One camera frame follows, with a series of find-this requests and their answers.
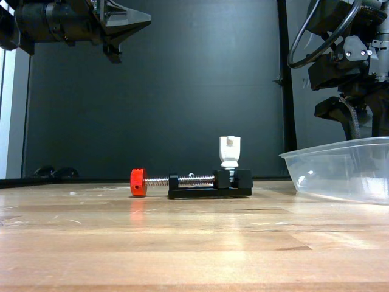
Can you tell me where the white receptacle socket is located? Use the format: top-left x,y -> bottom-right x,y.
218,136 -> 243,183

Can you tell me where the clear plastic tub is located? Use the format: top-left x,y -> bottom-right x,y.
278,136 -> 389,206

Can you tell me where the black vise clamp red knob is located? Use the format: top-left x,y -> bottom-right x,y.
129,167 -> 254,201

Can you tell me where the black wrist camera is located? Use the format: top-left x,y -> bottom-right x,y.
307,35 -> 370,91

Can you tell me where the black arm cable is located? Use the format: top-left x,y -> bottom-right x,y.
286,0 -> 363,69

